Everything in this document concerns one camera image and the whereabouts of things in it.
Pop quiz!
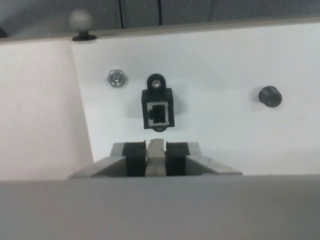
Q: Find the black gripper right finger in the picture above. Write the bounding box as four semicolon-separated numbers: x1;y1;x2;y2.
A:
165;140;243;177

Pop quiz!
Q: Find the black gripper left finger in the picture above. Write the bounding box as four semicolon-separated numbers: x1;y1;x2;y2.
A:
67;140;147;179

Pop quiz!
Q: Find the clear Ethernet plug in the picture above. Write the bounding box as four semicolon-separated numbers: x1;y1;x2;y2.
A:
145;138;167;177

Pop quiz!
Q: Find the white task board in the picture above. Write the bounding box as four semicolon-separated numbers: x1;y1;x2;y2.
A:
68;22;320;177

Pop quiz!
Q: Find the grey marker ball on black base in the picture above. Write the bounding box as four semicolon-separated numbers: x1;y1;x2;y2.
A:
68;8;98;42

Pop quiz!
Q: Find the thin black cable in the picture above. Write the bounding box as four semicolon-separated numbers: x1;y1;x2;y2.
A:
117;0;125;29

